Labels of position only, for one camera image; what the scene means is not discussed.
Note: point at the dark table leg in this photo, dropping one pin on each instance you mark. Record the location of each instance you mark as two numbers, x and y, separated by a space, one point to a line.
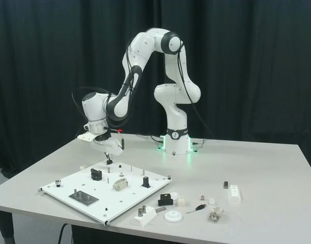
2 226

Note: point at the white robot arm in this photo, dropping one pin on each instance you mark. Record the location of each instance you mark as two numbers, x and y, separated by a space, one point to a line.
175 114

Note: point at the thin black rod red tag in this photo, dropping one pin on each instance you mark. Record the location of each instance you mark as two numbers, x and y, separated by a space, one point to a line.
122 144

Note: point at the white peg holder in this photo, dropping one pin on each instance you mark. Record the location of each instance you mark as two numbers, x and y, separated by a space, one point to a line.
145 218

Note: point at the long white holder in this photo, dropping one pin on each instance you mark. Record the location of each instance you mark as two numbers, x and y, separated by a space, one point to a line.
234 194

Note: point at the white block holder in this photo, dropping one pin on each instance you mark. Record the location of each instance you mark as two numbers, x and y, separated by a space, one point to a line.
182 200

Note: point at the white task board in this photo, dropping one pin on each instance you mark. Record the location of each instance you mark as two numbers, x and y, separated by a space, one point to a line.
107 193

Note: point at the black USB plug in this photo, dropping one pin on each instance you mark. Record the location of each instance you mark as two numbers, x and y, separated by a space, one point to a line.
225 185

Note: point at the metal waterproof plug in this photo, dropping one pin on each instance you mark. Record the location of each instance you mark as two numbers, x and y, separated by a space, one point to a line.
213 216

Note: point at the black curtains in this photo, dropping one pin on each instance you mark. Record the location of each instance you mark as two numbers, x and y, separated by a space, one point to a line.
43 50

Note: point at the metal BNC plug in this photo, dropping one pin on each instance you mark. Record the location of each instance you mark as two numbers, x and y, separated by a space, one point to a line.
58 183

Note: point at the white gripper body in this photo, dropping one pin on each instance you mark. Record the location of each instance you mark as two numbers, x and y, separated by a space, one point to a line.
112 147

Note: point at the black Ethernet plug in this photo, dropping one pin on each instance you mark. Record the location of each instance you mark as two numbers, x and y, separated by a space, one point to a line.
109 161

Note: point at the metal round peg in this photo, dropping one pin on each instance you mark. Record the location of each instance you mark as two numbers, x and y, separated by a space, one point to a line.
160 210

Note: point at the white large gear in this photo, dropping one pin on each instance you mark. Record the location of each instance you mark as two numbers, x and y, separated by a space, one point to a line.
173 216

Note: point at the black D-SUB plug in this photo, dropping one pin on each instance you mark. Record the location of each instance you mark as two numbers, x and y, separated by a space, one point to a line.
165 199

